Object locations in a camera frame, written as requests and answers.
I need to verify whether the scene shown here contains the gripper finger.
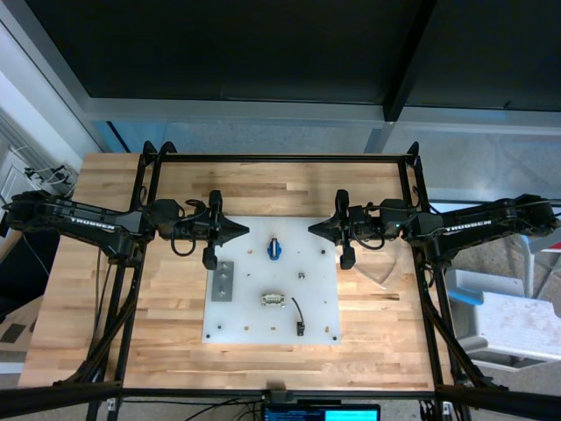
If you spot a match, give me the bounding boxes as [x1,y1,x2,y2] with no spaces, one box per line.
[309,229,341,246]
[309,213,339,230]
[220,213,250,231]
[217,229,249,247]

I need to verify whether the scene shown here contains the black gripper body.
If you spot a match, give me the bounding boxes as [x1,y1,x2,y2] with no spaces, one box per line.
[192,189,224,269]
[335,189,368,270]

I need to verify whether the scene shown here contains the black USB connector with cable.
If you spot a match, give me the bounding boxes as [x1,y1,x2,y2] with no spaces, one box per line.
[290,296,306,328]

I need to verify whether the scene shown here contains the grey metal bar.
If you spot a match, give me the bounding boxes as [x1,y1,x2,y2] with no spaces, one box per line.
[211,260,234,303]

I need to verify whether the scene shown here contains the clear plastic tub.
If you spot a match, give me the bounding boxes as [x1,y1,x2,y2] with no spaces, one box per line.
[353,248,399,291]

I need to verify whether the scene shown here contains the white plastic board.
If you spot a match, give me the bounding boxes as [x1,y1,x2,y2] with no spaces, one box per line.
[200,214,343,346]

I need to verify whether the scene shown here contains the laptop screen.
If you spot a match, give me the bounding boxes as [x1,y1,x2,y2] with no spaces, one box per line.
[261,403,381,421]

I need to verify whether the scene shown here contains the white step stool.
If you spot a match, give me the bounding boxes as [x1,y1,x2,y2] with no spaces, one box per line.
[446,267,561,374]

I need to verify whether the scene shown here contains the black aluminium frame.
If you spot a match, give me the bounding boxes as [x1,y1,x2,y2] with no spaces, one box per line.
[0,139,561,421]

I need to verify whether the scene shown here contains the black table-level camera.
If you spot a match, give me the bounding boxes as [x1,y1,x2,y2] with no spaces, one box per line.
[267,382,294,403]

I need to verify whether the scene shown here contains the white wall cables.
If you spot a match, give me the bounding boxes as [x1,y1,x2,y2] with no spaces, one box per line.
[24,164,79,188]

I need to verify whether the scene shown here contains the black backdrop post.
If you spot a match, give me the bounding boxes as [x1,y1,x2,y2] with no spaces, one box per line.
[382,0,439,125]

